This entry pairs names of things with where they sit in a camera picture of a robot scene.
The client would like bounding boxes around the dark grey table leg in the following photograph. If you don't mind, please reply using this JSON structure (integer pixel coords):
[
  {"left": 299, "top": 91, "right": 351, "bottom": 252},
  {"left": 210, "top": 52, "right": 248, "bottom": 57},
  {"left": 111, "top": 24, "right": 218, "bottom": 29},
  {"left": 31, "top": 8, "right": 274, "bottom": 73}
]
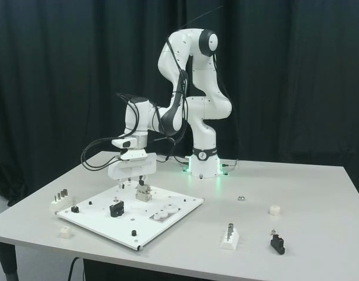
[{"left": 0, "top": 240, "right": 18, "bottom": 281}]

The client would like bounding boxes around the black D-SUB plug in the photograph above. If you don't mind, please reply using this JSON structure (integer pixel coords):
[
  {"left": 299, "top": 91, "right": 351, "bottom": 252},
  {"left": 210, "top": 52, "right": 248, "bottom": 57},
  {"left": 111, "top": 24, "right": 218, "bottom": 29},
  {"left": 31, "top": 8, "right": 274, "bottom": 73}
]
[{"left": 109, "top": 197, "right": 125, "bottom": 218}]

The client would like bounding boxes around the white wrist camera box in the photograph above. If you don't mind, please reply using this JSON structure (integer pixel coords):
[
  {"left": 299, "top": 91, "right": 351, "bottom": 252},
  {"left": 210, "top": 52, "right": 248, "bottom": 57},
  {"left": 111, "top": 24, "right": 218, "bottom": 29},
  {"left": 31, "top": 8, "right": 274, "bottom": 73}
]
[{"left": 111, "top": 137, "right": 140, "bottom": 149}]

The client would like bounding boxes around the black curtain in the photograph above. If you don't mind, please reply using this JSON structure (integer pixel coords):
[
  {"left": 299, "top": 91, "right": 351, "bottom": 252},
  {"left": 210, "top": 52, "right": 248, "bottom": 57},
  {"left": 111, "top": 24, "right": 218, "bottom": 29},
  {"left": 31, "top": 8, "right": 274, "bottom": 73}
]
[{"left": 0, "top": 0, "right": 359, "bottom": 207}]

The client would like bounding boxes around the black connector block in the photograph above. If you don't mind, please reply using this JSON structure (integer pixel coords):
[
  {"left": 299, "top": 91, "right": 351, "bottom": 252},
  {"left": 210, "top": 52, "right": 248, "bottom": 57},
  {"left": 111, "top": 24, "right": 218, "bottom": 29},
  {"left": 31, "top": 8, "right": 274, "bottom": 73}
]
[{"left": 270, "top": 235, "right": 286, "bottom": 255}]

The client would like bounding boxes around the flat white mounting plate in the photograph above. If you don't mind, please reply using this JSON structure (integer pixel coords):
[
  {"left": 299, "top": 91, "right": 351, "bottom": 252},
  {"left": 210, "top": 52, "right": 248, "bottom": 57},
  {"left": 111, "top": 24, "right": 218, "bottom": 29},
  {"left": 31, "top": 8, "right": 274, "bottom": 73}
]
[{"left": 120, "top": 149, "right": 148, "bottom": 162}]

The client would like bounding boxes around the black base cable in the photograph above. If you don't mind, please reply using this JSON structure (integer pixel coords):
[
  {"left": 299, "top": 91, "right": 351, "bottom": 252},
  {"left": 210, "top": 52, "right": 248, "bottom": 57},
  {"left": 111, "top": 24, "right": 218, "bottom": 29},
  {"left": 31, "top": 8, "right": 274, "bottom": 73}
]
[
  {"left": 157, "top": 153, "right": 192, "bottom": 166},
  {"left": 222, "top": 159, "right": 240, "bottom": 171}
]

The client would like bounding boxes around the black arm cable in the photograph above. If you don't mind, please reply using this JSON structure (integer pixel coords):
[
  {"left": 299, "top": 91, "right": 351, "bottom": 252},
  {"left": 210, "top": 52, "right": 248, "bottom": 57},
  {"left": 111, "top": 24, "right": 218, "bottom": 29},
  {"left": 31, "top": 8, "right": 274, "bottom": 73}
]
[{"left": 116, "top": 5, "right": 236, "bottom": 160}]

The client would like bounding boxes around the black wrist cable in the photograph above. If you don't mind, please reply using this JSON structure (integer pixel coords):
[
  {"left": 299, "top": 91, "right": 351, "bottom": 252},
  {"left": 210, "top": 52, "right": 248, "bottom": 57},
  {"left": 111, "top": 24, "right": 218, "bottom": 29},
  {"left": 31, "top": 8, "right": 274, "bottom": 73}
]
[{"left": 81, "top": 136, "right": 125, "bottom": 173}]

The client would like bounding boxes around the white round peg holder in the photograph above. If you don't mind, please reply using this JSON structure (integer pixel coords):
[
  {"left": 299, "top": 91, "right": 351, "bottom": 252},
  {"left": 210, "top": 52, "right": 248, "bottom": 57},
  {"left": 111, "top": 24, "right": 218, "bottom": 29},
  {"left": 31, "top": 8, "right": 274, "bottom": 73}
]
[{"left": 220, "top": 231, "right": 240, "bottom": 251}]

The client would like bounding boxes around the black cable under table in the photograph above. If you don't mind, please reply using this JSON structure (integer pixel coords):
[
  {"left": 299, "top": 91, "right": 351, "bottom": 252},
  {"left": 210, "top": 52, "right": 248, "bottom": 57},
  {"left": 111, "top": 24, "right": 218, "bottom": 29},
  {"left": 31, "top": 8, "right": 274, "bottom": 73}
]
[{"left": 68, "top": 256, "right": 82, "bottom": 281}]

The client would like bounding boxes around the white task board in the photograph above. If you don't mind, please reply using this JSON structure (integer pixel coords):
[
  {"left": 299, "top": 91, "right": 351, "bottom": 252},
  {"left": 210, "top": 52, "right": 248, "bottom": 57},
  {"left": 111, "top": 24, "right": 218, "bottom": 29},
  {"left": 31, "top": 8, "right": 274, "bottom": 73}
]
[{"left": 56, "top": 181, "right": 205, "bottom": 252}]

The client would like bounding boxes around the white square peg holder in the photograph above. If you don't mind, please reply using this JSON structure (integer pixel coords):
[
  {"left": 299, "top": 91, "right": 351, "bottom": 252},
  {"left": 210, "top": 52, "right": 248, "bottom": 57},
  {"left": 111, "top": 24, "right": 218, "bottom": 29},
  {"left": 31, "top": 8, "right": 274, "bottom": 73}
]
[{"left": 51, "top": 197, "right": 71, "bottom": 210}]

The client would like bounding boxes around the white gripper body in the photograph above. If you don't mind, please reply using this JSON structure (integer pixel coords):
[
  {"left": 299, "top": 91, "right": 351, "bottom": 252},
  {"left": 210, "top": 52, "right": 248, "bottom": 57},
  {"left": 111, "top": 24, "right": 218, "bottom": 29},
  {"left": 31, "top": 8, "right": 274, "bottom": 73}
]
[{"left": 108, "top": 153, "right": 157, "bottom": 180}]

